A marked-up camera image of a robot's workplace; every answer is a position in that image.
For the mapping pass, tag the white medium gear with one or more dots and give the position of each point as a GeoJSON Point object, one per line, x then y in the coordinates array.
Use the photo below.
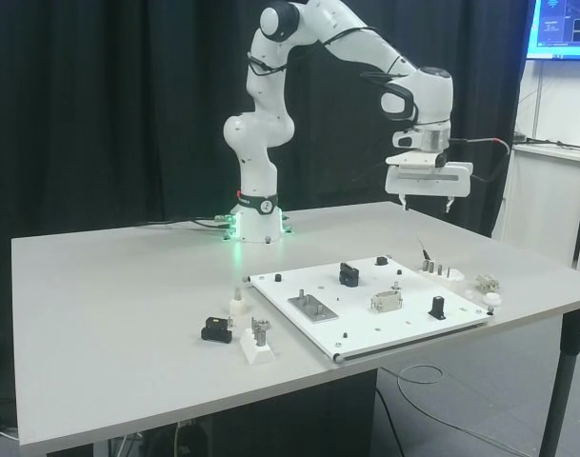
{"type": "Point", "coordinates": [492, 300]}

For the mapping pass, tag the white peg holder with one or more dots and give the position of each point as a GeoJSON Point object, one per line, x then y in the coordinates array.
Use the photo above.
{"type": "Point", "coordinates": [258, 354]}
{"type": "Point", "coordinates": [437, 282]}

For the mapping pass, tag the small white bolt holder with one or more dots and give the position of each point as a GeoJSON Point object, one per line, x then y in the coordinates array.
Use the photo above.
{"type": "Point", "coordinates": [237, 307]}

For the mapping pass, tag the large metal round peg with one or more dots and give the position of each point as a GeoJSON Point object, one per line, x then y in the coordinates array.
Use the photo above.
{"type": "Point", "coordinates": [430, 267]}

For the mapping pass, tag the black D-SUB plug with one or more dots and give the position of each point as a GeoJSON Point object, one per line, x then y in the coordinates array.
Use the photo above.
{"type": "Point", "coordinates": [213, 333]}

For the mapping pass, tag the blue screen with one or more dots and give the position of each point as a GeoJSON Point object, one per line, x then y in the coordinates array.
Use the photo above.
{"type": "Point", "coordinates": [561, 28]}

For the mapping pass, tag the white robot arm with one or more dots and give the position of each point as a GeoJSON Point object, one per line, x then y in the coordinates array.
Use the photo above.
{"type": "Point", "coordinates": [258, 143]}

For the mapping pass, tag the black curtain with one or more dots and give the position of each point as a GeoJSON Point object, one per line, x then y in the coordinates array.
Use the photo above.
{"type": "Point", "coordinates": [104, 119]}

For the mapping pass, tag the white large gear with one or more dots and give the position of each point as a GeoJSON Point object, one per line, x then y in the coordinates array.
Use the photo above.
{"type": "Point", "coordinates": [456, 276]}

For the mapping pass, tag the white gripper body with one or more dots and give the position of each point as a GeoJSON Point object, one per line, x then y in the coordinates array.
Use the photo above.
{"type": "Point", "coordinates": [427, 183]}

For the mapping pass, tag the white task board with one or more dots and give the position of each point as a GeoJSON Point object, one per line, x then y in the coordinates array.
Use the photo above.
{"type": "Point", "coordinates": [366, 328]}

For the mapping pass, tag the black cabinet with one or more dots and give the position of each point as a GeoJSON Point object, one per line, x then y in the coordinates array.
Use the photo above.
{"type": "Point", "coordinates": [294, 419]}

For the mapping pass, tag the black table leg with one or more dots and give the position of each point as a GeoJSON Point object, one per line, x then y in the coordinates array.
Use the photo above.
{"type": "Point", "coordinates": [573, 343]}

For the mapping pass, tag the black USB plug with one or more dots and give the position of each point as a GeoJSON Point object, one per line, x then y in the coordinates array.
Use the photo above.
{"type": "Point", "coordinates": [425, 254]}

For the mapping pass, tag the white cabinet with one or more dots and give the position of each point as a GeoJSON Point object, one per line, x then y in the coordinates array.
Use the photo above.
{"type": "Point", "coordinates": [542, 204]}

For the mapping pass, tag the metal bolt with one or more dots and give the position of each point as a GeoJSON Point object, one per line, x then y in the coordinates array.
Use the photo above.
{"type": "Point", "coordinates": [236, 292]}

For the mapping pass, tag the small metal plug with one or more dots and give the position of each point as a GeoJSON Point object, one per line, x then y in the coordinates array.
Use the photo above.
{"type": "Point", "coordinates": [229, 322]}

